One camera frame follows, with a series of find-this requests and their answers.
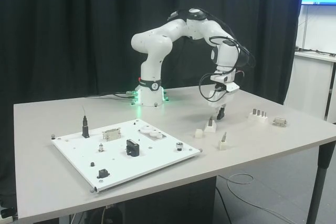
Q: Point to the white task board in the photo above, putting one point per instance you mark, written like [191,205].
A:
[118,161]

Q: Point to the white medium gear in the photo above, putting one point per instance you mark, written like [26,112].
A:
[157,135]

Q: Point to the white cabinet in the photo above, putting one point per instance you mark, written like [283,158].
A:
[309,85]

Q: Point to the black table leg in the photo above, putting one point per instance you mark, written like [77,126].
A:
[319,182]

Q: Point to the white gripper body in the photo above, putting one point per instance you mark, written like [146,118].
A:
[219,98]

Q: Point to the black D-SUB plug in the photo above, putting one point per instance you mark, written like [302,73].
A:
[221,113]

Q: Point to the white large gear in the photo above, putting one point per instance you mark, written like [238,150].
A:
[145,130]

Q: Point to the small grey plug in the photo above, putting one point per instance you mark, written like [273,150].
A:
[210,122]
[224,136]

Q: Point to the white peg holder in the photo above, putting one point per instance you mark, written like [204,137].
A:
[258,119]

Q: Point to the flat white mounting plate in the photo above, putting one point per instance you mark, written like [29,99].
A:
[233,87]

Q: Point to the white plug holder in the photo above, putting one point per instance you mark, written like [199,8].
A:
[210,128]
[222,145]

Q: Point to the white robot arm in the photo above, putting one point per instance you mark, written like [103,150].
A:
[151,43]

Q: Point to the black curtain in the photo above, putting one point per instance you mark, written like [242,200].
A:
[65,24]

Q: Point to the metal bolt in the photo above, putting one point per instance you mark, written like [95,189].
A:
[179,145]

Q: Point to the metal BNC plug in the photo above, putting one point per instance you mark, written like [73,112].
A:
[100,147]

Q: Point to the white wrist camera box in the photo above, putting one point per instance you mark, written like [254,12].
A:
[223,78]

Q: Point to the empty white holder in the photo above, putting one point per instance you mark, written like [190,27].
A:
[198,133]

